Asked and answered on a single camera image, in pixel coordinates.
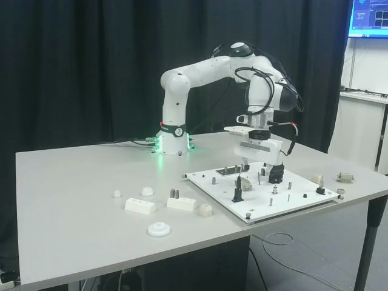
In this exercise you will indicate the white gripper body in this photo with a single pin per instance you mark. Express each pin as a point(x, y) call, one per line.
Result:
point(274, 151)

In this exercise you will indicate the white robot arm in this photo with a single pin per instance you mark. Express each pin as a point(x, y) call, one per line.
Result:
point(175, 100)

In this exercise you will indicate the white peg holder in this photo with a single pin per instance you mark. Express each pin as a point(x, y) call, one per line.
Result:
point(140, 206)
point(182, 203)

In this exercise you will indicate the metal BNC plug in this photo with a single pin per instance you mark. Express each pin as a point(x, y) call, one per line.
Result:
point(275, 189)

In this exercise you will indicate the white task board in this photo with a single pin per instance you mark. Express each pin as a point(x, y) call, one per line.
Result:
point(257, 200)

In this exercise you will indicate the flat white mounting plate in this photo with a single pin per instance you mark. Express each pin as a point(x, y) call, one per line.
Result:
point(238, 129)

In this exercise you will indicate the cream plug holder block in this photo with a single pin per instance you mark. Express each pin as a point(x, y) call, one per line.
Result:
point(205, 210)
point(316, 178)

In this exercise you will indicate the black plug with metal tip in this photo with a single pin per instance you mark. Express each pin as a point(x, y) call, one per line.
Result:
point(320, 191)

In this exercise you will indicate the grey multi-pin plug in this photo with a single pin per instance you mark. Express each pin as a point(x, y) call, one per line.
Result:
point(342, 177)

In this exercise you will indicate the white cabinet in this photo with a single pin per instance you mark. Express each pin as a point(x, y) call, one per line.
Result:
point(357, 127)

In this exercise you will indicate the white medium gear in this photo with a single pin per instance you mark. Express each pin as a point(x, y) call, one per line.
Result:
point(147, 192)

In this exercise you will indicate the white large gear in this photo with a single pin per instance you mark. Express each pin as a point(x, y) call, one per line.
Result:
point(159, 230)

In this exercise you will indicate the black table leg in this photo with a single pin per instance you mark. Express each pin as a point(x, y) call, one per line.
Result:
point(368, 242)

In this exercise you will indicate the white small gear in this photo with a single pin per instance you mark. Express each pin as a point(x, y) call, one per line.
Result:
point(116, 194)

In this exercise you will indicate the blue screen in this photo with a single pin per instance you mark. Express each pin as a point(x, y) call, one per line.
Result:
point(369, 18)

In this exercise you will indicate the black curtain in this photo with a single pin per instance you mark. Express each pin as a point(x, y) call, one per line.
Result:
point(91, 60)

